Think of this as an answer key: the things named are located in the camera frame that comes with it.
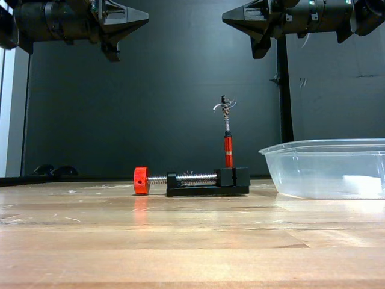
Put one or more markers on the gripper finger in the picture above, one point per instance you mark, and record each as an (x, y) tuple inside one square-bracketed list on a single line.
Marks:
[(136, 15), (260, 42), (237, 15), (112, 36)]

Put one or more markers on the clear plastic container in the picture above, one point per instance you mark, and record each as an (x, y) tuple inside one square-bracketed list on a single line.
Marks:
[(325, 168)]

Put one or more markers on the black vise with red knob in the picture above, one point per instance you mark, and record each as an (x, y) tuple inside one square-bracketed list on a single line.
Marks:
[(207, 188)]

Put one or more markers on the white foam piece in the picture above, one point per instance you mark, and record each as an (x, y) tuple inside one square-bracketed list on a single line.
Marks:
[(361, 184)]

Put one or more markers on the black frame post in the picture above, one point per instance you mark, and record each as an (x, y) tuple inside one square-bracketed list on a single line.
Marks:
[(285, 99)]

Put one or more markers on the black frame corner bracket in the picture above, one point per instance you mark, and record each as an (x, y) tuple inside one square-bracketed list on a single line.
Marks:
[(64, 171), (43, 169)]

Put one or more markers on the black frame rail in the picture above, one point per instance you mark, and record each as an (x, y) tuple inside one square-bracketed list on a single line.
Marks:
[(60, 180)]

